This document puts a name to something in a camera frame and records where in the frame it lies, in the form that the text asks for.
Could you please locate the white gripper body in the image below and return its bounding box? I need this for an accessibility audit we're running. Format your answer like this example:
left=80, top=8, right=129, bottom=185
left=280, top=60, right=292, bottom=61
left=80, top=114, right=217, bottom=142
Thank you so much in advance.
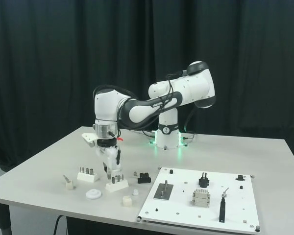
left=96, top=146, right=123, bottom=173

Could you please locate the black table leg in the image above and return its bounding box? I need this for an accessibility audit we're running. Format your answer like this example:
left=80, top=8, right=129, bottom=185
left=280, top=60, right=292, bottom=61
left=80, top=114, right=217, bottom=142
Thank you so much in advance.
left=0, top=201, right=11, bottom=235

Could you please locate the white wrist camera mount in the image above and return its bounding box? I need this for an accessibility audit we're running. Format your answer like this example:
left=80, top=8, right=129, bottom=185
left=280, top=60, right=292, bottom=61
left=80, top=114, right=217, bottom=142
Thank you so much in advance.
left=82, top=133, right=98, bottom=148

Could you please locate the black D-SUB plug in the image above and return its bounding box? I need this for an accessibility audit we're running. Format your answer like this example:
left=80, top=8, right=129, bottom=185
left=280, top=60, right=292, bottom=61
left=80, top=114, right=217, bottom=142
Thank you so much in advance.
left=137, top=171, right=151, bottom=185

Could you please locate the black base cable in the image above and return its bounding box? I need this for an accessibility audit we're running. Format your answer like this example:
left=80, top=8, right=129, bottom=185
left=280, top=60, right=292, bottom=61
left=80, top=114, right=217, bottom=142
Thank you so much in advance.
left=128, top=128, right=156, bottom=138
left=181, top=105, right=199, bottom=143

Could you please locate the black cable under table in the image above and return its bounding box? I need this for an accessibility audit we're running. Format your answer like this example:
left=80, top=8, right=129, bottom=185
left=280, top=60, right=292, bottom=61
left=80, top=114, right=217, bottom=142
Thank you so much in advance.
left=53, top=214, right=68, bottom=235

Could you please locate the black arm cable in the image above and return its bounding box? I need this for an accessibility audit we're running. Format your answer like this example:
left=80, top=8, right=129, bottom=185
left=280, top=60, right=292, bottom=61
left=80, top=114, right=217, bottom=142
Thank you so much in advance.
left=92, top=70, right=187, bottom=147

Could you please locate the white large gear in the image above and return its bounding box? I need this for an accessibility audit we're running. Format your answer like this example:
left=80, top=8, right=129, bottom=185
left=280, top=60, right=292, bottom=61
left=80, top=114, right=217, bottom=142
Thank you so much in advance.
left=85, top=188, right=103, bottom=200

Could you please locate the white task board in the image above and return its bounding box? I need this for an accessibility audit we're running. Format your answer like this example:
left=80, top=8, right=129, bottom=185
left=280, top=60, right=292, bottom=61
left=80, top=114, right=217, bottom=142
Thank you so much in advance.
left=136, top=166, right=261, bottom=230

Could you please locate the white square peg holder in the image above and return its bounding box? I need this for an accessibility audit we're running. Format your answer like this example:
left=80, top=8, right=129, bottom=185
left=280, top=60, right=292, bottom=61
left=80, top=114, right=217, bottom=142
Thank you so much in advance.
left=105, top=180, right=129, bottom=193

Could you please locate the white round peg holder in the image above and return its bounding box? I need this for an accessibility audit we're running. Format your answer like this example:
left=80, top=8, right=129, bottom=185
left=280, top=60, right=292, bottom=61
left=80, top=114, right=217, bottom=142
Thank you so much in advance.
left=77, top=171, right=100, bottom=183

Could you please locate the white cube holder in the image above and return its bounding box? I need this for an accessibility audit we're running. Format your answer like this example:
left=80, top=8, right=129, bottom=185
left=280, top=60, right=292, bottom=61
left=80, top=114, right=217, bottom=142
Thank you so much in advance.
left=122, top=195, right=134, bottom=207

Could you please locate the black curtain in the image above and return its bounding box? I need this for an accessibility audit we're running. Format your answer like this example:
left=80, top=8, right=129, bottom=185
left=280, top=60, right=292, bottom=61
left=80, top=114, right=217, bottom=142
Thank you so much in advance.
left=0, top=0, right=294, bottom=170

